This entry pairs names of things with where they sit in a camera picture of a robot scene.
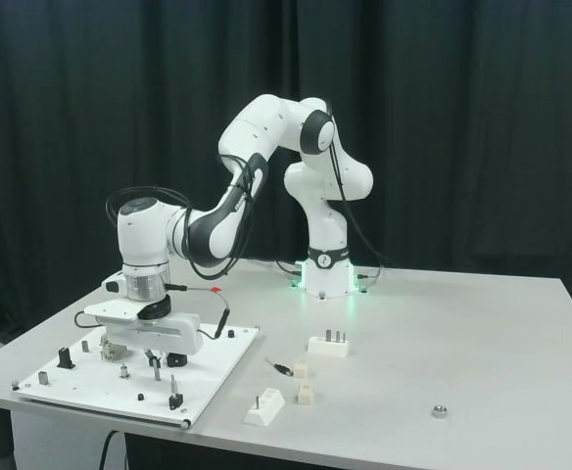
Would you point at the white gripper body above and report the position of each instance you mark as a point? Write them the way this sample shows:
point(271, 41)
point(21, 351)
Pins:
point(178, 338)

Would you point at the black D-SUB plug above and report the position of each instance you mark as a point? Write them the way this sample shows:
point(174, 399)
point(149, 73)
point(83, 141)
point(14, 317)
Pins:
point(177, 361)

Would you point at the white task board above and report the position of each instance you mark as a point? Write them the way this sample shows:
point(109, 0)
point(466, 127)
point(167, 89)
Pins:
point(119, 391)

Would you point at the white flat mounting plate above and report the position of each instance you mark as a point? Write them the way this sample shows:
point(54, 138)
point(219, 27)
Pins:
point(112, 310)

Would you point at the white square peg holder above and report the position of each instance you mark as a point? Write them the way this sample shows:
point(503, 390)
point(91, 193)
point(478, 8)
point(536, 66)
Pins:
point(265, 407)

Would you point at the metal BNC plug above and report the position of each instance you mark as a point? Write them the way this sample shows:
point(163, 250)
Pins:
point(125, 372)

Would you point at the large metal square peg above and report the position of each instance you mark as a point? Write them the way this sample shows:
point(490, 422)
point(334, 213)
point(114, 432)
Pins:
point(44, 378)

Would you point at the metal nut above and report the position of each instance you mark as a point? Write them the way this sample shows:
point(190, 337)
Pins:
point(438, 411)

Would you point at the white round peg holder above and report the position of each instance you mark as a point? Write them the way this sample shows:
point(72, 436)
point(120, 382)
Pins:
point(327, 348)

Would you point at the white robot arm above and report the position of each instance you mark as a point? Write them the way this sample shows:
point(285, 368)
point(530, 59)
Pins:
point(141, 235)

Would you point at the metal bolt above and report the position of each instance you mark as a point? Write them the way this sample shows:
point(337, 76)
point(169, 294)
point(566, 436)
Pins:
point(173, 386)

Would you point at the beige connector plug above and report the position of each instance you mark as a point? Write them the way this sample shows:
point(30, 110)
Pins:
point(114, 351)

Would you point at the small white plug holder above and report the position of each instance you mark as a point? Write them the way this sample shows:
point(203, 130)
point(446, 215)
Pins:
point(305, 394)
point(302, 369)

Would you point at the black curtain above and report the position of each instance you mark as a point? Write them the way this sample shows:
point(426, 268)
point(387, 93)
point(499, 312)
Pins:
point(119, 98)

